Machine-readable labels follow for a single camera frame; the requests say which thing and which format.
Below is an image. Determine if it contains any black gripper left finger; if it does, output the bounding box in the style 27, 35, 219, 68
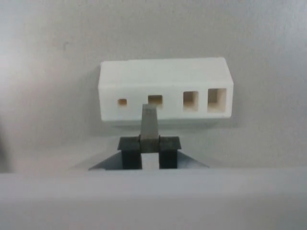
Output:
88, 136, 142, 171

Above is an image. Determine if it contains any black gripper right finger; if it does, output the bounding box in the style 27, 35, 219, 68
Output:
157, 136, 210, 171

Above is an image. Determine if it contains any white square-hole peg holder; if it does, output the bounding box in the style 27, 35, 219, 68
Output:
98, 56, 235, 128

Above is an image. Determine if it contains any metal square peg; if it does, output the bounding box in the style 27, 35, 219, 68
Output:
138, 103, 161, 154

